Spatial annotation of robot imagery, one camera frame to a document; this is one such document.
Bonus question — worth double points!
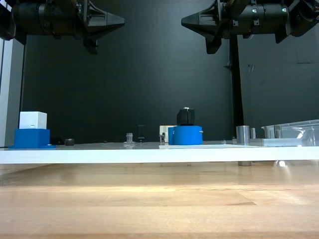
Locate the silver metal cylinder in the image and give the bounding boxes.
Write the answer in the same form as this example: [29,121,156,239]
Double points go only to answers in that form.
[236,125,251,167]

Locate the black block plug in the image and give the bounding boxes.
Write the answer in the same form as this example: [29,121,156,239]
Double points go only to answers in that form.
[176,107,196,126]

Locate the white cube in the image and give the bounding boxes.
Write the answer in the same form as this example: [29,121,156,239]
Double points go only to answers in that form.
[19,111,48,130]

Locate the blue round holder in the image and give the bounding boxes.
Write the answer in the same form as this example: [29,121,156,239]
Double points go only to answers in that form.
[168,125,204,146]

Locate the beige connector housing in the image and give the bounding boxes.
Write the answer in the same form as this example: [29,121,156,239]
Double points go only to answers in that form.
[159,125,173,144]

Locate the clear plastic fitting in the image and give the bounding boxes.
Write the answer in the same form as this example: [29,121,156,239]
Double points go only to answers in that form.
[123,133,136,148]

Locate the white board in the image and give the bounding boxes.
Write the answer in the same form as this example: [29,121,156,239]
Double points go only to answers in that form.
[0,143,319,165]

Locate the blue square base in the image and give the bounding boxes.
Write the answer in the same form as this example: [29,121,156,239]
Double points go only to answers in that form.
[8,128,57,150]

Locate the grey rectangular bar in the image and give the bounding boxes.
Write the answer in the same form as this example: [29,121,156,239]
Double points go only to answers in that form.
[233,138,303,147]

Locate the clear plastic tub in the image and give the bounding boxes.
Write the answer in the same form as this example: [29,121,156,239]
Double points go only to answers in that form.
[261,119,319,147]

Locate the black metal frame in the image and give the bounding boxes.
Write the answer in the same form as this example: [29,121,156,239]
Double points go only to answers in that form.
[223,36,245,140]

